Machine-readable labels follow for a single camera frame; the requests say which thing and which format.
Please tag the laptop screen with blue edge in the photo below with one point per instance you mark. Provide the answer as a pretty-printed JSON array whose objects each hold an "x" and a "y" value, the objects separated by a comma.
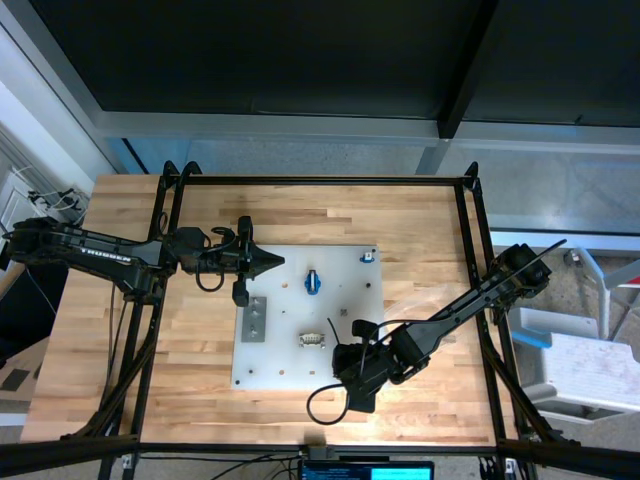
[{"x": 390, "y": 472}]

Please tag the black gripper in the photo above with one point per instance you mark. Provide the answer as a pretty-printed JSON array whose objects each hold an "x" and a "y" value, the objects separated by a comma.
[
  {"x": 243, "y": 260},
  {"x": 375, "y": 367}
]

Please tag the white board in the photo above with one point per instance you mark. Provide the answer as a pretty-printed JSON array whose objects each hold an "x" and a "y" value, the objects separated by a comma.
[{"x": 290, "y": 350}]

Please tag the black overhead beam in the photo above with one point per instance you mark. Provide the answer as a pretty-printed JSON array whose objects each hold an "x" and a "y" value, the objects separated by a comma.
[{"x": 465, "y": 75}]

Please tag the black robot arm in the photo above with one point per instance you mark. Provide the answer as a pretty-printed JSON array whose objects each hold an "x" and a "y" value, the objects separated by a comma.
[
  {"x": 100, "y": 252},
  {"x": 460, "y": 305}
]

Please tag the small blue socket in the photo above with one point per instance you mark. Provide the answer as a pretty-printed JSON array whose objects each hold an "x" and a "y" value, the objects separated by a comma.
[{"x": 367, "y": 257}]

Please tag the white metal stand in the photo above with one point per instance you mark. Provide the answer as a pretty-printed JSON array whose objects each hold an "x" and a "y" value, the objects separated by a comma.
[{"x": 602, "y": 300}]

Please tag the clear plastic tub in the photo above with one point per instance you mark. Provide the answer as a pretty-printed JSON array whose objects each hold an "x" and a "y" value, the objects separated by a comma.
[{"x": 420, "y": 300}]

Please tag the white step stool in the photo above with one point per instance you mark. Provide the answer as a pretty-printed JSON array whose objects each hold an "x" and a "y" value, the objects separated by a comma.
[{"x": 585, "y": 365}]

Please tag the grey multi-pin connector housing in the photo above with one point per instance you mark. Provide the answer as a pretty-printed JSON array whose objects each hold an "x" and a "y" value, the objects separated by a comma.
[{"x": 311, "y": 341}]

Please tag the black aluminium frame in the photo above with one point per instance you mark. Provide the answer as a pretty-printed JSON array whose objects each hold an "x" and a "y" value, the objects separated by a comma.
[{"x": 320, "y": 180}]

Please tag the grey metal socket plate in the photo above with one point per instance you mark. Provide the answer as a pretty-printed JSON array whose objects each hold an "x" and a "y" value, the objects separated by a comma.
[{"x": 247, "y": 335}]

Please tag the small grey camera box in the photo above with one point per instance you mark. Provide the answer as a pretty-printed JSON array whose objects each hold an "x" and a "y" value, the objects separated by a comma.
[{"x": 317, "y": 452}]

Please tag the blue clamp with white insert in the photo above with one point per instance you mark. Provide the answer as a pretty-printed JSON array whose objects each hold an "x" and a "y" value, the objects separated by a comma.
[{"x": 307, "y": 288}]

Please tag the cardboard box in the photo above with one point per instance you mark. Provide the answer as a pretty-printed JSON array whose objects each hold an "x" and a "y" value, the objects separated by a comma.
[{"x": 20, "y": 360}]

